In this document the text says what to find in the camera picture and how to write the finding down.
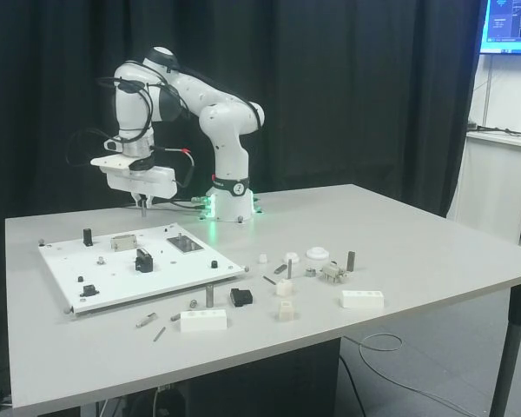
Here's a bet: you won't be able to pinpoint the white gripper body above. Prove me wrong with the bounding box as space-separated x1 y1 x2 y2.
104 166 177 202

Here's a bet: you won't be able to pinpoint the long white peg holder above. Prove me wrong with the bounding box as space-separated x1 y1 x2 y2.
340 289 385 311
179 308 229 334

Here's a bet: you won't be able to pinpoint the white task board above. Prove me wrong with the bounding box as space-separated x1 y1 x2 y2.
37 222 250 316

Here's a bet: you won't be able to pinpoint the black D-SUB plug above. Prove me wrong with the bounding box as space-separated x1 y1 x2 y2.
229 287 254 309

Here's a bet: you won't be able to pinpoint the beige grey waterproof plug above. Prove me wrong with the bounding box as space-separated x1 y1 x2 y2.
318 260 346 287

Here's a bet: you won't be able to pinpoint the black box under table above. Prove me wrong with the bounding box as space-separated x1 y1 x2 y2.
178 337 343 417

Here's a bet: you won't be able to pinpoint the black curtain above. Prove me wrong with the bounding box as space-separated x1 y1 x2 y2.
0 0 491 392

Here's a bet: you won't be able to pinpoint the white cabinet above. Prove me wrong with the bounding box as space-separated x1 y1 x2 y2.
448 129 521 252

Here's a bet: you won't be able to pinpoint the blue screen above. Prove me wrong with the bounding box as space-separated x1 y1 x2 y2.
478 0 521 56

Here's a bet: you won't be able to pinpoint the black table leg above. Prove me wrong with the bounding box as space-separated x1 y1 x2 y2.
491 283 521 417

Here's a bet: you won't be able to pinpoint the black cable at robot foot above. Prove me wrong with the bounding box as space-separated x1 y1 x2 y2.
150 195 210 211

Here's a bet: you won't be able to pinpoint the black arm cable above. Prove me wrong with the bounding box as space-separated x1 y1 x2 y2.
96 64 188 147

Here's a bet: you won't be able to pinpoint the black looped wrist cable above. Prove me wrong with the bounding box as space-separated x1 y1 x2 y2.
66 127 123 169

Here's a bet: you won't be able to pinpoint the black floor cable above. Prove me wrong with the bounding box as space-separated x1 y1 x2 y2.
340 354 377 417

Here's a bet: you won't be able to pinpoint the grey floor cable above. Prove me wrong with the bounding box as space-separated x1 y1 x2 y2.
340 332 404 417

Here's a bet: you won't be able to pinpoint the black cables on cabinet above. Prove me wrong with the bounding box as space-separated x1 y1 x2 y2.
465 122 521 142

